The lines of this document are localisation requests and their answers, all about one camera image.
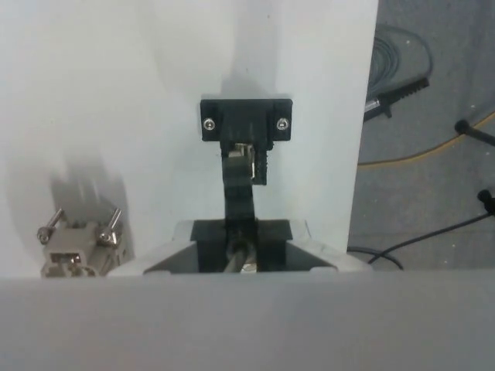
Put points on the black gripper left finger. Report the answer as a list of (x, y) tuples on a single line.
[(209, 247)]

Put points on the white task board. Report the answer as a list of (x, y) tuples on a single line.
[(116, 116)]

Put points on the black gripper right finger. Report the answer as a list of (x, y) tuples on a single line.
[(272, 247)]

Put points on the black USB plug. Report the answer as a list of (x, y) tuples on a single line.
[(237, 197)]

